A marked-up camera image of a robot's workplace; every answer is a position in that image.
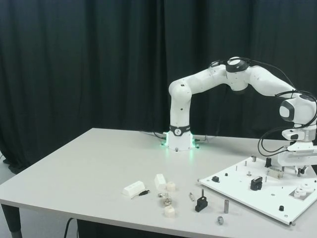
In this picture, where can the metal bolt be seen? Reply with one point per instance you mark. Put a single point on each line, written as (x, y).
(192, 197)

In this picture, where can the white small cube holder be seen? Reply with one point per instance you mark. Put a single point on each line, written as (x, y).
(171, 186)
(169, 212)

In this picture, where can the black round cap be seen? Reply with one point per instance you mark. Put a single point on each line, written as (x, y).
(281, 208)

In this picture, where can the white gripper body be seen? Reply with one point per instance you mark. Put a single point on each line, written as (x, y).
(292, 158)

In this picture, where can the thin metal peg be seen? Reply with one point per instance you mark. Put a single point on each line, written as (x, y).
(202, 193)

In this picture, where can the black USB plug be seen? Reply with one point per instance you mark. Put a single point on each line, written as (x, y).
(144, 192)

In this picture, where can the black D-SUB plug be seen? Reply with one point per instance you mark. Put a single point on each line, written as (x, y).
(200, 205)
(255, 184)

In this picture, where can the black cabinet under table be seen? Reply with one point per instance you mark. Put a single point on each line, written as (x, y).
(173, 230)

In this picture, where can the metal nut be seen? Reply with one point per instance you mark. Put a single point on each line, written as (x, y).
(220, 219)

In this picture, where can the white task board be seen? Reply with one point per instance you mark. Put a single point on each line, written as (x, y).
(247, 196)

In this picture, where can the black curtain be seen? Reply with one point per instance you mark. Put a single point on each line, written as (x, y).
(74, 62)

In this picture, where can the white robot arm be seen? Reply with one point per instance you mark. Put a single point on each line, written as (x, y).
(188, 86)

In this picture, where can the black table leg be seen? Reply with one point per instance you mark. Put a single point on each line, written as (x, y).
(11, 220)

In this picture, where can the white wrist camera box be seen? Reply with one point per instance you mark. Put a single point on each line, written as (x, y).
(293, 136)

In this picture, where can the black upright plug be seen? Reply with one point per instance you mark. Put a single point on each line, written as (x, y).
(268, 162)

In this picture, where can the large metal round peg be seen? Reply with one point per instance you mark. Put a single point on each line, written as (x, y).
(226, 206)

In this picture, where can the small metal plug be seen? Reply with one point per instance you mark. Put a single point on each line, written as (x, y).
(160, 195)

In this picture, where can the white peg holder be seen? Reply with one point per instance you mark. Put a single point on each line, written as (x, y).
(133, 190)
(159, 181)

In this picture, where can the white small gear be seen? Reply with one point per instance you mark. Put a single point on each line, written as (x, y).
(300, 192)

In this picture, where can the white medium gear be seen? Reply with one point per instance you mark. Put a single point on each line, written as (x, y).
(305, 186)

